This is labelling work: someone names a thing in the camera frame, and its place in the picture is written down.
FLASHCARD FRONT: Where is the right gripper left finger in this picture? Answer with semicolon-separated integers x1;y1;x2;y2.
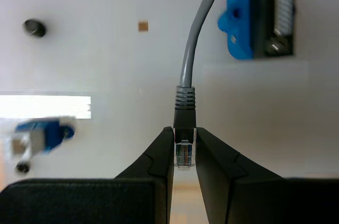
0;126;175;224

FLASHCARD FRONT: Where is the short steel peg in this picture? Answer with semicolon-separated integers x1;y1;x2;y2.
22;18;47;38

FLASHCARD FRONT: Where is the blue socket block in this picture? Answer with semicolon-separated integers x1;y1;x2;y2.
217;0;255;61
11;118;77;162

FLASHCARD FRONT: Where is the beige many-pin connector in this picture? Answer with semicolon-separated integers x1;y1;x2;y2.
251;0;297;58

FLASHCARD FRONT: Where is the grey cable with clear plug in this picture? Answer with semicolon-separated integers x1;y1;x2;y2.
173;0;230;171

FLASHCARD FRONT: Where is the white task board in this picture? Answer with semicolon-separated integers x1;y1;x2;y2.
0;0;339;184

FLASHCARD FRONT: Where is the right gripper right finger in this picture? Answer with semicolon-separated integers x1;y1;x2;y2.
196;127;339;224

